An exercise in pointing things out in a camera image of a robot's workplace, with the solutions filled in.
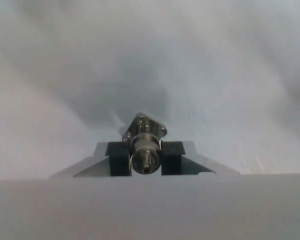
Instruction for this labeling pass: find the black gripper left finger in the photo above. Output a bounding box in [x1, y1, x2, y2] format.
[49, 141, 132, 179]

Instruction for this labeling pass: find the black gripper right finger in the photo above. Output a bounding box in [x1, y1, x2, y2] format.
[161, 141, 241, 177]

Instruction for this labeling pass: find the metal BNC plug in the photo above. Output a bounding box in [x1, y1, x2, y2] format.
[128, 133, 163, 175]

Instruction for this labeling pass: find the white task board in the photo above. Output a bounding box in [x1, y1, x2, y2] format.
[0, 0, 300, 181]

